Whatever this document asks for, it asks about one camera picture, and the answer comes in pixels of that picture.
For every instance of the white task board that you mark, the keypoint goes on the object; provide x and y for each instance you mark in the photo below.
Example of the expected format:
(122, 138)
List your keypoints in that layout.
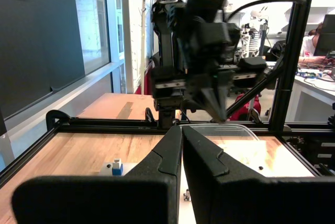
(274, 166)

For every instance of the clear plastic container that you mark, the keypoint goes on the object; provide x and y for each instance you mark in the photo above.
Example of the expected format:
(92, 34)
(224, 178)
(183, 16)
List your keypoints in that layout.
(235, 129)

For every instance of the white desk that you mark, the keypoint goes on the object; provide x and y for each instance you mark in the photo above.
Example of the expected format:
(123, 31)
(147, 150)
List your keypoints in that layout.
(314, 93)

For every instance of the small steel fitting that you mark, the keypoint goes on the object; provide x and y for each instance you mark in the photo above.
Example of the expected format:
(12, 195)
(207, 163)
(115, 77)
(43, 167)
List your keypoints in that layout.
(186, 195)

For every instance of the blue socket block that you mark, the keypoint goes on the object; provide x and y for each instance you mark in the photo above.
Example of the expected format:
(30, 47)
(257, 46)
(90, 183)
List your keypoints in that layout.
(117, 170)

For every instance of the person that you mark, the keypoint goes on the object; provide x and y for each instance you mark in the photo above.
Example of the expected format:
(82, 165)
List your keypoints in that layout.
(310, 48)

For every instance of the red bag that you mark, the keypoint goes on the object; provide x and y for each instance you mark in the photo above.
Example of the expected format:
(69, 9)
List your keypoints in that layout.
(244, 109)

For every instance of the black frame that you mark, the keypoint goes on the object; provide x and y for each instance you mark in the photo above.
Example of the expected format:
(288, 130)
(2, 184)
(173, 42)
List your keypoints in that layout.
(288, 77)

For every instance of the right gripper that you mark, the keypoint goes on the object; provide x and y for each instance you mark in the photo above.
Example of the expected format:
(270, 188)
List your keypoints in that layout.
(167, 95)

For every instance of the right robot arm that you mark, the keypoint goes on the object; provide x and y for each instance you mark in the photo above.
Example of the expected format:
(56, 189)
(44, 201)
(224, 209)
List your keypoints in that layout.
(204, 12)

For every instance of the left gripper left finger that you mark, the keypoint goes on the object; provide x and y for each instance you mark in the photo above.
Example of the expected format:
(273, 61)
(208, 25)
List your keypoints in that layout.
(104, 200)

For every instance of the black computer monitor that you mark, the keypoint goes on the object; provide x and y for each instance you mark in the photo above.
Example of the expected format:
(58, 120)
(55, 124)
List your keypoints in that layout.
(325, 38)

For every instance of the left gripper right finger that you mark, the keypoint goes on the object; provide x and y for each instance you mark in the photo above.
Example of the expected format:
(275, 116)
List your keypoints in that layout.
(248, 200)

